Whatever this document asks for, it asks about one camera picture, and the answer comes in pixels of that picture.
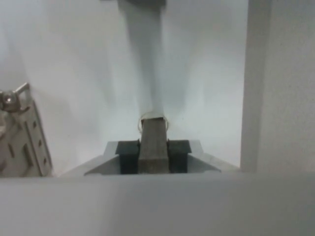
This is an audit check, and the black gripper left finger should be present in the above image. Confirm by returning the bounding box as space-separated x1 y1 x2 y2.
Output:
84 139 140 176

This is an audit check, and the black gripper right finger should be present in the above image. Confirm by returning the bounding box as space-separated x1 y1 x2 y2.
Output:
167 139 222 174

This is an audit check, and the metal square peg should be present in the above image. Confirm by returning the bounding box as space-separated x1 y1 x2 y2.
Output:
137 117 170 174

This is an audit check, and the white task board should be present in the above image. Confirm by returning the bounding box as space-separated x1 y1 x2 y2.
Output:
0 0 270 178

